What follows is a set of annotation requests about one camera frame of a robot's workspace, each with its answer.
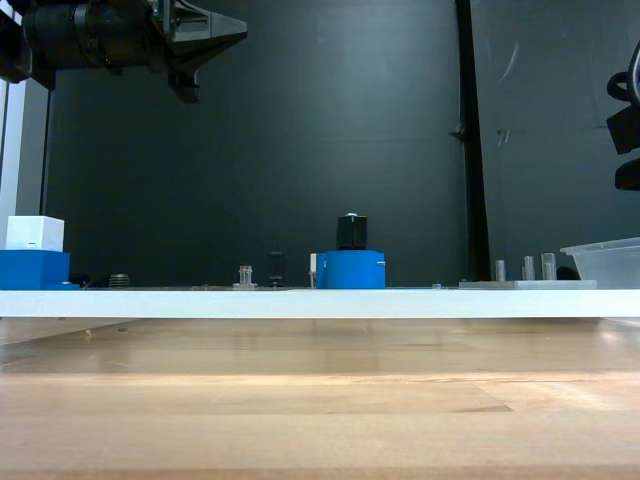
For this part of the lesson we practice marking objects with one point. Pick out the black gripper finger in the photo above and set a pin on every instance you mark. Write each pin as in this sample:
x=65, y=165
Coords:
x=205, y=50
x=227, y=26

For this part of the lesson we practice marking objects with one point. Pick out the white taskboard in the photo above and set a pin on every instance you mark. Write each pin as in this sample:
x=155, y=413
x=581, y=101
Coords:
x=320, y=302

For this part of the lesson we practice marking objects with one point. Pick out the clear plastic tub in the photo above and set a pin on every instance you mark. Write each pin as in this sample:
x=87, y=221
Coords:
x=610, y=265

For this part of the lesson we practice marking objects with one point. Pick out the small metal peg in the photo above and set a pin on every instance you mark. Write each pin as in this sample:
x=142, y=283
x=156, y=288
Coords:
x=500, y=270
x=529, y=267
x=548, y=267

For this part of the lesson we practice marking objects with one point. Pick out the grey peg block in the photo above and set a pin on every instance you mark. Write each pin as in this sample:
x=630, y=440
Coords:
x=525, y=285

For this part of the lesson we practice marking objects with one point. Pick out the black plug silver top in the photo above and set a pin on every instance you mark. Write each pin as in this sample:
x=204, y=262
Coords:
x=352, y=232

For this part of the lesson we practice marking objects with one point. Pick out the beige multi-pin connector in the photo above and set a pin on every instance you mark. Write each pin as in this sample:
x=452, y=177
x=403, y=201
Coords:
x=313, y=265

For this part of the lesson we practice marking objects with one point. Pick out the dark knurled nut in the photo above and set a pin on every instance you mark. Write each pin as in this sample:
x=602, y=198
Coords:
x=120, y=281

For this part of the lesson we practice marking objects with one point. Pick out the white cube connector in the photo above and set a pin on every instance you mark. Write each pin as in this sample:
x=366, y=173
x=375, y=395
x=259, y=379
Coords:
x=35, y=232

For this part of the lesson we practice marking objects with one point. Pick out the blue round holder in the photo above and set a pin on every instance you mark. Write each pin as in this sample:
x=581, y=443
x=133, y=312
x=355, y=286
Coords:
x=350, y=270

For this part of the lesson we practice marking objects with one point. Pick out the blue mounting block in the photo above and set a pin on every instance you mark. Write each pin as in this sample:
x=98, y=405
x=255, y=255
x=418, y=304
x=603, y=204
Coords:
x=30, y=270

